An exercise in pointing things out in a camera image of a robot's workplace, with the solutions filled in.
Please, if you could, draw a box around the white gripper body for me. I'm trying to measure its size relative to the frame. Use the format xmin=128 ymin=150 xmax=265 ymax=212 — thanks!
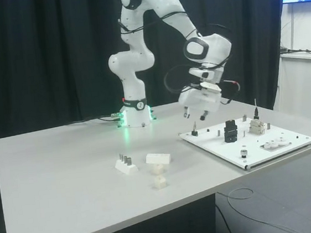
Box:
xmin=177 ymin=85 xmax=224 ymax=118

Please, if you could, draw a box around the white peg holder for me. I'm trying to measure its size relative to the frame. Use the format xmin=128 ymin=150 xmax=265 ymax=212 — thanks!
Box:
xmin=113 ymin=156 xmax=141 ymax=178

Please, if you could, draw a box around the black D-SUB plug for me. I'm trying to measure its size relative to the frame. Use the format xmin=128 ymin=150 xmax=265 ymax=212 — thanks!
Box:
xmin=221 ymin=118 xmax=241 ymax=145

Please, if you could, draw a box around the long empty white holder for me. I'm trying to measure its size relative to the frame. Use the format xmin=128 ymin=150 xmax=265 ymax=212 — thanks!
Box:
xmin=144 ymin=151 xmax=173 ymax=167

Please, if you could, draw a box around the beige metal connector block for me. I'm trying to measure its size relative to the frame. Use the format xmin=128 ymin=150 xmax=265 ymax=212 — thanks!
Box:
xmin=248 ymin=117 xmax=267 ymax=137

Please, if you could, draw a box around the small white cube holder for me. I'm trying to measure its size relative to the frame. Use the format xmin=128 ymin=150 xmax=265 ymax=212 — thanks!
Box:
xmin=149 ymin=162 xmax=167 ymax=176
xmin=152 ymin=175 xmax=170 ymax=191

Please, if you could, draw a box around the white task board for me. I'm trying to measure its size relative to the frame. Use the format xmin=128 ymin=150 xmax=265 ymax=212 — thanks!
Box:
xmin=177 ymin=107 xmax=311 ymax=178

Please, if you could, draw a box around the white cabinet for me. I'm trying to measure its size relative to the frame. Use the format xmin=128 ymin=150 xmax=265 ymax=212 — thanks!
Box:
xmin=272 ymin=49 xmax=311 ymax=131

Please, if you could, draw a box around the black curtain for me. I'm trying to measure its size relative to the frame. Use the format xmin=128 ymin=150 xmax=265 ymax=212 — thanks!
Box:
xmin=0 ymin=0 xmax=309 ymax=233

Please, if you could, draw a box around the black looped cable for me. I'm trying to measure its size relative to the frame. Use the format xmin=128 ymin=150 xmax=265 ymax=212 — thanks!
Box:
xmin=162 ymin=62 xmax=207 ymax=97

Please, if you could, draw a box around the black plug with short cable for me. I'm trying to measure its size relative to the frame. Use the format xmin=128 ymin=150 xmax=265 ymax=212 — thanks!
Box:
xmin=251 ymin=98 xmax=260 ymax=121

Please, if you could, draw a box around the grey cable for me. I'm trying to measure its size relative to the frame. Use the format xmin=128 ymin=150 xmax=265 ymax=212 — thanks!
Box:
xmin=215 ymin=180 xmax=311 ymax=233

